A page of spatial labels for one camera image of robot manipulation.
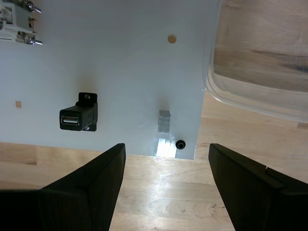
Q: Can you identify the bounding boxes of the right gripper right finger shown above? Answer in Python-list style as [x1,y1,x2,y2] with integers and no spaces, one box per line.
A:
[208,143,308,231]

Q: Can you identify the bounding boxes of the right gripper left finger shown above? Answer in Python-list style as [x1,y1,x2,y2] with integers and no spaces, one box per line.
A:
[0,143,127,231]

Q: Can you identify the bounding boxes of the black socket block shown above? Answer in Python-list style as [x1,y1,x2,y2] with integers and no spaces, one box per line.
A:
[59,92,98,132]

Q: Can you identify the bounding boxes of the short steel peg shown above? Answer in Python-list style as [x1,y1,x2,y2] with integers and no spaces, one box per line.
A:
[157,110,172,133]

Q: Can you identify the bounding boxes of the white task board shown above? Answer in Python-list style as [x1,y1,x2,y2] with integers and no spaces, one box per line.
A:
[0,0,222,161]

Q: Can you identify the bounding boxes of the clear plastic container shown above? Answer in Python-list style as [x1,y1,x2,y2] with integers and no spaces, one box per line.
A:
[201,0,308,124]

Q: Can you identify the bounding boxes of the beige many-pin connector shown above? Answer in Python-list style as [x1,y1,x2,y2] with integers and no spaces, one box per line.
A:
[0,0,43,46]

